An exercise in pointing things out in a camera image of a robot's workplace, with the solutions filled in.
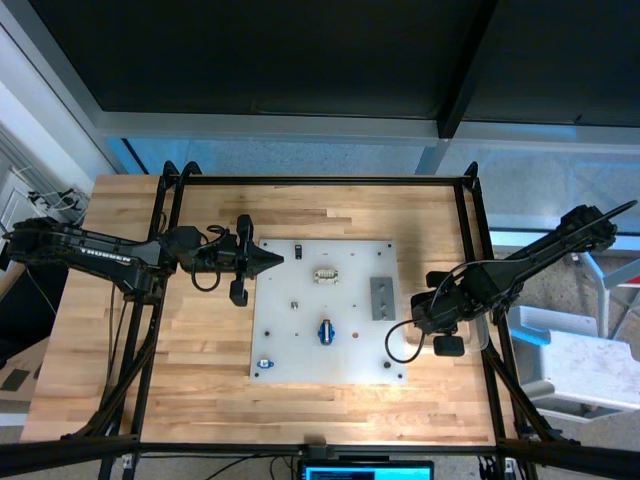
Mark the power strip with cables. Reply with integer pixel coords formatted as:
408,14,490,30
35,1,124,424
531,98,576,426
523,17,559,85
27,187,89,214

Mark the white step stool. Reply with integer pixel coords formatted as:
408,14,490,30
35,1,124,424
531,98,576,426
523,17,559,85
508,304,640,425

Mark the clear plastic tub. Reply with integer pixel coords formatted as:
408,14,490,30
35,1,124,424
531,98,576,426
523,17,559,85
403,293,491,354

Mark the grey metal peg block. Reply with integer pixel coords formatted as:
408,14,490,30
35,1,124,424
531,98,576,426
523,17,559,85
369,275,398,322

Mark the black window post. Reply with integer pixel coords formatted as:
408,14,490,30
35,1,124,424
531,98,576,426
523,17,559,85
436,0,501,140

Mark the laptop screen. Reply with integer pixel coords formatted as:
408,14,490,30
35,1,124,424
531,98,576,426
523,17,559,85
297,459,435,480

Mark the small black camera box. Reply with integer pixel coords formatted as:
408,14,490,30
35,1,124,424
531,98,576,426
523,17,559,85
301,434,331,459

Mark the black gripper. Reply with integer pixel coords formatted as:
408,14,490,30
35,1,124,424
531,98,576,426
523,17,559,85
410,292,472,357
215,214,285,307

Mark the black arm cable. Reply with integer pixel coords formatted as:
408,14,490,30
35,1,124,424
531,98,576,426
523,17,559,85
383,259,481,365
191,223,227,293

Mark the black aluminium table frame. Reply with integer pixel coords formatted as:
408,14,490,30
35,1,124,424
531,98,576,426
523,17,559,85
0,159,640,480

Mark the blue round holder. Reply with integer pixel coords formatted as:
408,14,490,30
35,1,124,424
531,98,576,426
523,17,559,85
316,318,338,347

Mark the flat cardboard box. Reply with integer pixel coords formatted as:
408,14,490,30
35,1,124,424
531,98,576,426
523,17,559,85
0,337,51,401

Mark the white taskboard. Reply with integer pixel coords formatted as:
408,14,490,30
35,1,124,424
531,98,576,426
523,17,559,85
248,238,410,386

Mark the grey metal chair frame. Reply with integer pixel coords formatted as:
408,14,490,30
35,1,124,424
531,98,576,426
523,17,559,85
569,249,640,341

